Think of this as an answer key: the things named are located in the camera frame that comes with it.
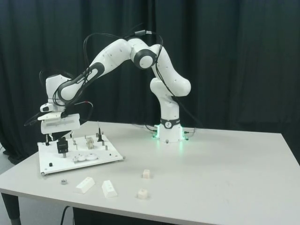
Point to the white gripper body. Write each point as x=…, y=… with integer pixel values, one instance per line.
x=61, y=124

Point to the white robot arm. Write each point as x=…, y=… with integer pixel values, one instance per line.
x=112, y=56

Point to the black D-SUB plug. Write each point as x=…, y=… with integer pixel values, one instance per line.
x=62, y=146

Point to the flat white mounting plate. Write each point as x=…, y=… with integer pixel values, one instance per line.
x=50, y=116

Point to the beige plug block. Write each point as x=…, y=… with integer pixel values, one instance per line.
x=90, y=143

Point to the white small gear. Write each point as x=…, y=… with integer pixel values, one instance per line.
x=76, y=159

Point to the white medium gear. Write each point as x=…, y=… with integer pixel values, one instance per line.
x=81, y=158

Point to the black upright thin plug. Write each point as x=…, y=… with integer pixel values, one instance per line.
x=99, y=137

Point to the white large gear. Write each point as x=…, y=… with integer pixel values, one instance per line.
x=91, y=157

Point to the white task board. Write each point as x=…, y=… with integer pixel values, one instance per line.
x=105, y=157

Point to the metal bolt nut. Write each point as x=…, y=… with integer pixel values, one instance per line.
x=63, y=182

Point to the white wedge-shaped holder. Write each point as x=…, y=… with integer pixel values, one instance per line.
x=85, y=185
x=109, y=188

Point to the dark table leg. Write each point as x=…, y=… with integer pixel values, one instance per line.
x=10, y=208

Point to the white small cube holder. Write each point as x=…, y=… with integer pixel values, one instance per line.
x=142, y=194
x=145, y=173

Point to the black curtain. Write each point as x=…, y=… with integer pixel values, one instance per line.
x=234, y=47

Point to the small white camera box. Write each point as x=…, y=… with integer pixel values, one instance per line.
x=45, y=107

